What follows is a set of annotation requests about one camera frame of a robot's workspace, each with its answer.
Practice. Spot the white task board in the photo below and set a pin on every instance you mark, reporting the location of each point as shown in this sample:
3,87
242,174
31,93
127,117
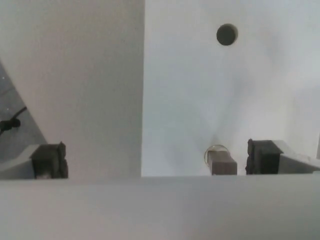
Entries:
187,87

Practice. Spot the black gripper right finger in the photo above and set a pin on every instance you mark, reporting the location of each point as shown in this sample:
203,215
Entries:
265,157

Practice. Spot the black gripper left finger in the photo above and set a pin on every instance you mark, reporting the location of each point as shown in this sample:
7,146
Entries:
48,160

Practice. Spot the tall metal square peg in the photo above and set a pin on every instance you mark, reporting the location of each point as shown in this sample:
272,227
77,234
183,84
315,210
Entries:
223,166

